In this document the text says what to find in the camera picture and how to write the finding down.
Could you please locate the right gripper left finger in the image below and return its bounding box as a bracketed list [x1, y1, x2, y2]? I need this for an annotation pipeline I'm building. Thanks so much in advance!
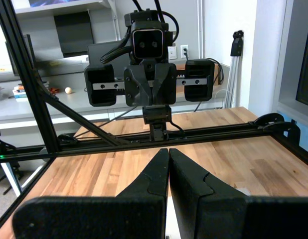
[11, 148, 169, 239]

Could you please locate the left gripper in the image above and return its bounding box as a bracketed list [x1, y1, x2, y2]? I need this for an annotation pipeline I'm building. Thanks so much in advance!
[84, 58, 216, 107]

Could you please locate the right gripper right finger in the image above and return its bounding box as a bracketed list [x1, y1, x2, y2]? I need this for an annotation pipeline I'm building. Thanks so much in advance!
[169, 148, 308, 239]

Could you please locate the black monitor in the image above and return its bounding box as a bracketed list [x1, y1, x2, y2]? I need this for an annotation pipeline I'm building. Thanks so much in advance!
[87, 42, 132, 68]

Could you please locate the stack of books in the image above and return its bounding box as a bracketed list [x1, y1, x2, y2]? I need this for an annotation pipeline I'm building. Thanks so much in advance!
[12, 84, 28, 100]

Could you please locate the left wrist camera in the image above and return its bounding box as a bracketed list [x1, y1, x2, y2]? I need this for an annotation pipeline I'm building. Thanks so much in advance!
[131, 21, 165, 60]

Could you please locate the black braided cable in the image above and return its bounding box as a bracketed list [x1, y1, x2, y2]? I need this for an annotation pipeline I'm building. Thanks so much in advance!
[100, 32, 134, 65]

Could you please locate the black wall bracket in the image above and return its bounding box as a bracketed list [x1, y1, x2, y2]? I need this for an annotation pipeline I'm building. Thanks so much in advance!
[230, 30, 245, 57]

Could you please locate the black frame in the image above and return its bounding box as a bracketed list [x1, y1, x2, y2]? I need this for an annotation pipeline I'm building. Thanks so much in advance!
[0, 0, 308, 232]

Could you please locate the white wall shelf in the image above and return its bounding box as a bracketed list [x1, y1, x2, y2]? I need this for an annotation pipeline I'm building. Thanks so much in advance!
[9, 0, 115, 16]

